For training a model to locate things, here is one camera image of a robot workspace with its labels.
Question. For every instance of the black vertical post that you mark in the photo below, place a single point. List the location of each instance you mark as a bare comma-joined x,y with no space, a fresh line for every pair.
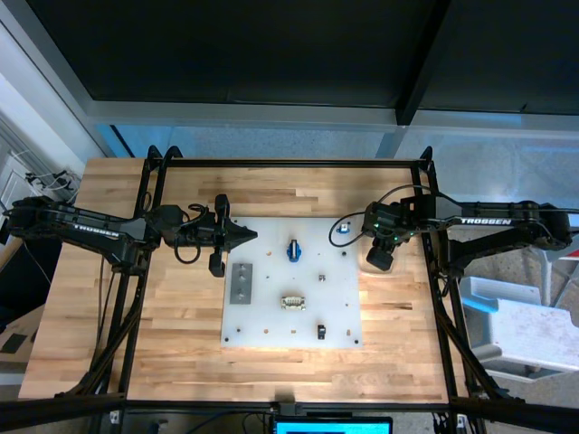
416,90

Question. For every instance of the small black camera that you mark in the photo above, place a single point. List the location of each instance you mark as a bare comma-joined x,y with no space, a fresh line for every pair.
286,404

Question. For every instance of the beige multi-pin connector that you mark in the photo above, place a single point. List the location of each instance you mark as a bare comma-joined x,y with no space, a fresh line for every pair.
294,303

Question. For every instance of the black aluminium frame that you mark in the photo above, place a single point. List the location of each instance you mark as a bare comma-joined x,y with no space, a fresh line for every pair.
289,162

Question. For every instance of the white task board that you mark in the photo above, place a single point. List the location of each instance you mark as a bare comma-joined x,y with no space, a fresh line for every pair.
271,316

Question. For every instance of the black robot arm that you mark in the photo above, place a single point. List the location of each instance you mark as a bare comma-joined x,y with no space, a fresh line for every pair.
486,221
90,228

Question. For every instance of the grey aluminium bar block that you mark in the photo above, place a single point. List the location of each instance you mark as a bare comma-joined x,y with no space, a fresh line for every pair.
234,289

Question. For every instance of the blue mount with metal cylinder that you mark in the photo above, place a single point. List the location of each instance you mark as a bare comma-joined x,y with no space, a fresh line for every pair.
294,251

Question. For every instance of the blue and white connector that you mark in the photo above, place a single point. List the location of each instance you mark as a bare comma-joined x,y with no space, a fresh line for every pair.
344,227

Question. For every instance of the black connector housing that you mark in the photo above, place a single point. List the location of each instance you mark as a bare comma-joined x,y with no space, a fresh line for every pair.
321,332

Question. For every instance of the dark window pane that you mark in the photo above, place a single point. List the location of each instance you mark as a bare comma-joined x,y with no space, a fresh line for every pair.
226,45
520,45

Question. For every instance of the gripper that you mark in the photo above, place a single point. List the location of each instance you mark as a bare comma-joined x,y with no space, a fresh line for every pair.
379,260
219,235

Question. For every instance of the screen with blue edge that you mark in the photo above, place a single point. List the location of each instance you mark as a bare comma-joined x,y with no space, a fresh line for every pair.
332,427

